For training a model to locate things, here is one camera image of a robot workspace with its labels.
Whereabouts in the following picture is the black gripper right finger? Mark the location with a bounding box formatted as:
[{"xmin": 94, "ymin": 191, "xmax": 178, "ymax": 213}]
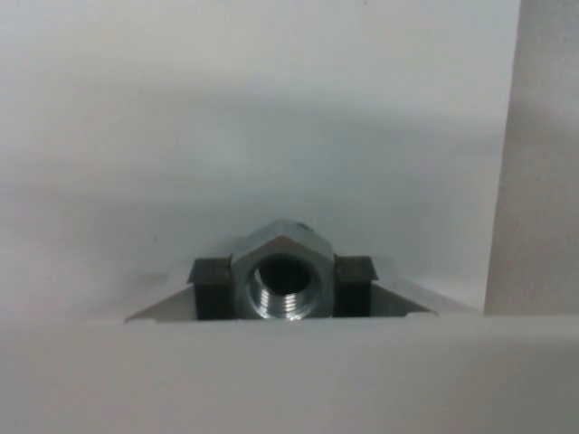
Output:
[{"xmin": 331, "ymin": 255, "xmax": 441, "ymax": 319}]

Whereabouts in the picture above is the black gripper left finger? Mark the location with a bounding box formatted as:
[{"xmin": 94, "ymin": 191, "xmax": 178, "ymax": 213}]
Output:
[{"xmin": 88, "ymin": 256, "xmax": 233, "ymax": 324}]

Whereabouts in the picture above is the metal hex bolt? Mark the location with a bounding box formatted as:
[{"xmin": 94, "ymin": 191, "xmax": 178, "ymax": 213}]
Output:
[{"xmin": 229, "ymin": 218, "xmax": 337, "ymax": 323}]

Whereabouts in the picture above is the white task board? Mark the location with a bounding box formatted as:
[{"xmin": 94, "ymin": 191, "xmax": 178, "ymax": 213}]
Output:
[{"xmin": 0, "ymin": 0, "xmax": 522, "ymax": 325}]

